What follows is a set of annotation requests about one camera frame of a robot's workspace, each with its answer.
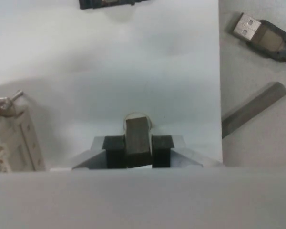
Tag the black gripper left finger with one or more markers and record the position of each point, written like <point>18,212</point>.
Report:
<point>114,152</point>

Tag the metal square peg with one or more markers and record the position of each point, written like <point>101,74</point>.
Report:
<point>255,108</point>
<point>137,140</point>

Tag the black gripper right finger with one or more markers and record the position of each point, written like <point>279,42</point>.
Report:
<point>162,152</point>

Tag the black USB plug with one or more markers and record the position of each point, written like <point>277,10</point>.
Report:
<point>264,39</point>

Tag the white task board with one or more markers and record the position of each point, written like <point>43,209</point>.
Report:
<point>109,59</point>

